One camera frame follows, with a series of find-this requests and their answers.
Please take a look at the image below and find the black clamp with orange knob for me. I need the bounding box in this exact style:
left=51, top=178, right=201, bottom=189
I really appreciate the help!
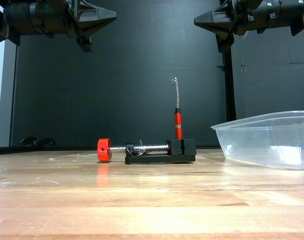
left=96, top=137, right=197, bottom=165

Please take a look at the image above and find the clear plastic tub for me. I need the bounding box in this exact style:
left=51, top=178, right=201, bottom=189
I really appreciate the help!
left=210, top=110, right=304, bottom=172

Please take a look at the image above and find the thin grey wire bundle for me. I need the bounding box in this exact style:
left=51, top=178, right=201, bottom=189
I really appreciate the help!
left=127, top=139, right=148, bottom=158

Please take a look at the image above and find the red RCA connector braided cable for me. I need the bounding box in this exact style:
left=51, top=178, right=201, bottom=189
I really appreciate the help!
left=170, top=76, right=184, bottom=128

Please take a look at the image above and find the black curved frame bracket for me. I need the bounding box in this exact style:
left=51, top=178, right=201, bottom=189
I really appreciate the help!
left=34, top=136, right=58, bottom=147
left=20, top=136, right=38, bottom=146

